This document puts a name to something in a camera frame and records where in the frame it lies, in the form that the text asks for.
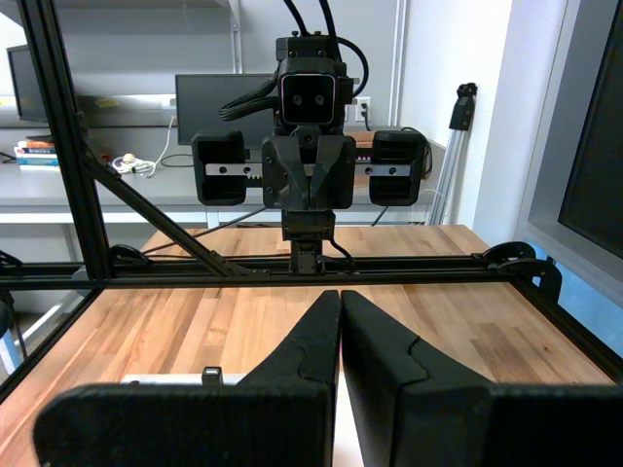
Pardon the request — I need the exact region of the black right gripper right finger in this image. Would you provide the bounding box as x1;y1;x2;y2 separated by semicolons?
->
340;289;623;467

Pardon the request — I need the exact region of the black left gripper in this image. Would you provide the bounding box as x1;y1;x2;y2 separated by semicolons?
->
192;128;430;211

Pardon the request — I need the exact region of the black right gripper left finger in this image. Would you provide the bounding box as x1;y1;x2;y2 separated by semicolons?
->
32;289;341;467

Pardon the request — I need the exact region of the brown cardboard box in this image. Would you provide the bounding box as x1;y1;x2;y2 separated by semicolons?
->
350;129;377;190

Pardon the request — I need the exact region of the wide black computer monitor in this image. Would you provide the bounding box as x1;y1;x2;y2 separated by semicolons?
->
174;73;281;147

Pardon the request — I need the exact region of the folded aluminium tripod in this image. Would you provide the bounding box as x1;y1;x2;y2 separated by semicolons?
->
431;81;479;226

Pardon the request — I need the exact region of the grey desk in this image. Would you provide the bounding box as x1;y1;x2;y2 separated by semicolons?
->
0;124;449;228

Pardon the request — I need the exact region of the stack of books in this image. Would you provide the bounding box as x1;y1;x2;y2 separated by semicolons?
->
13;139;62;170

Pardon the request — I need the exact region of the small black computer monitor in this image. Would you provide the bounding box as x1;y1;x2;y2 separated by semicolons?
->
6;44;55;140

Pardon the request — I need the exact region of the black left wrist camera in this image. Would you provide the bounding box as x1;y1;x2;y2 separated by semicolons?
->
279;71;339;126

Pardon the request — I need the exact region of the braided black cable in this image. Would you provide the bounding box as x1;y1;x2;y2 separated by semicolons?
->
220;77;282;124

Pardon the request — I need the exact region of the thin black cable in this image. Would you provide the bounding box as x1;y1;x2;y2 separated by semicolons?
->
334;37;368;106

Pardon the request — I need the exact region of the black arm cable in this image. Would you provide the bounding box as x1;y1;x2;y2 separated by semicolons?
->
283;0;311;38
317;0;341;38

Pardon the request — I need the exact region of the white cable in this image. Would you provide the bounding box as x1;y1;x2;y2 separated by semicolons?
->
110;115;177;180

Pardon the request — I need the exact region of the black aluminium frame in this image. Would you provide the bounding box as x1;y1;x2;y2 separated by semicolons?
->
0;0;623;405

